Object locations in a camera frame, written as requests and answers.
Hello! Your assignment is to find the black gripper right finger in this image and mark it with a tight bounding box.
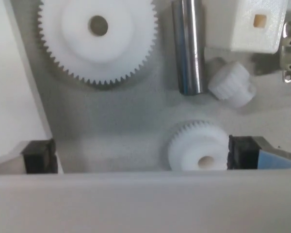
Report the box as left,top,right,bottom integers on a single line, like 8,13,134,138
226,134,291,171

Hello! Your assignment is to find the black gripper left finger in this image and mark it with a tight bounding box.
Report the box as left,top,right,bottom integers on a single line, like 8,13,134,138
0,138,59,174

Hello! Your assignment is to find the metal round peg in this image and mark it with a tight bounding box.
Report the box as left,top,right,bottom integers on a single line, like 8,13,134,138
171,0,206,96

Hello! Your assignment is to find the white peg holder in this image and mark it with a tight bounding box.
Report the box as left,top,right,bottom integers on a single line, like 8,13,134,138
204,0,288,53

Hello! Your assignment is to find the white medium gear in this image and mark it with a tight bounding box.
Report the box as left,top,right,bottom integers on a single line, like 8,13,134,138
167,119,230,172

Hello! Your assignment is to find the white small gear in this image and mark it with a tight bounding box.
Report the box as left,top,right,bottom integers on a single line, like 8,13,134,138
208,61,257,109

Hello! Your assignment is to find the white large gear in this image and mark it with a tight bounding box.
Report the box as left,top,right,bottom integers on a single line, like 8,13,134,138
34,0,160,91

